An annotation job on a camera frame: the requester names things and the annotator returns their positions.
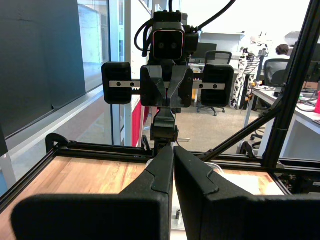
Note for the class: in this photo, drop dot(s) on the white lattice stand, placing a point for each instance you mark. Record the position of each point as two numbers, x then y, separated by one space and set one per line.
241 75

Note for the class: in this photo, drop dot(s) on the white desk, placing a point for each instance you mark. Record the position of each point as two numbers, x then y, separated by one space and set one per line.
262 95

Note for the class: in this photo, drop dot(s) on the small black screw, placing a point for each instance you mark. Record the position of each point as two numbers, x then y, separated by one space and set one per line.
178 215

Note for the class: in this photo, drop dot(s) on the black computer monitor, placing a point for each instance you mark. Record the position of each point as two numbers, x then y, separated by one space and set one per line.
207 48

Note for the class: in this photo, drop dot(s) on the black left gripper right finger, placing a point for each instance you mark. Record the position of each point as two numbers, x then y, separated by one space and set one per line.
250 220

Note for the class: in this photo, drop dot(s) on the white taskboard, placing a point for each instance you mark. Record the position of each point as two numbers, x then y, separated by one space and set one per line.
250 185

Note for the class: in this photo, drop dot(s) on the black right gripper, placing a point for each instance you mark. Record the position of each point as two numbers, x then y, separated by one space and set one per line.
116 72

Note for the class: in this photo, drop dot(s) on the black office chair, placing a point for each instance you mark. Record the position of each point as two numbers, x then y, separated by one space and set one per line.
217 57

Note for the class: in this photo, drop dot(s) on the red panel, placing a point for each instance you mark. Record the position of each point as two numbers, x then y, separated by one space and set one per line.
136 120

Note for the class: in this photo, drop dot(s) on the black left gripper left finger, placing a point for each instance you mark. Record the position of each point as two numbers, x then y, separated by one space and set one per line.
100 220

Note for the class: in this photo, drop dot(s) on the person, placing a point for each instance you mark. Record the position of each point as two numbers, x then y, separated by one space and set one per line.
282 50

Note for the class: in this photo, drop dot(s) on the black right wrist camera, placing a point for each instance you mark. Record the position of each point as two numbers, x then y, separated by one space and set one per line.
168 50

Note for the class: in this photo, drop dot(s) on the clear plastic tub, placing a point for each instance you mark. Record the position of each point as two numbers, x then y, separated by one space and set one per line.
217 167

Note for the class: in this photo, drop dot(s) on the red bottle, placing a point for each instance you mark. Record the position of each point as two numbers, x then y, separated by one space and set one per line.
317 102

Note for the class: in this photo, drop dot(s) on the black table frame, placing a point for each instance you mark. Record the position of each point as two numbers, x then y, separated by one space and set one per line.
295 82

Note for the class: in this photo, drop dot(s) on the mesh office chair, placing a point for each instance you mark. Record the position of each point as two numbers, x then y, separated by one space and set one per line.
275 72

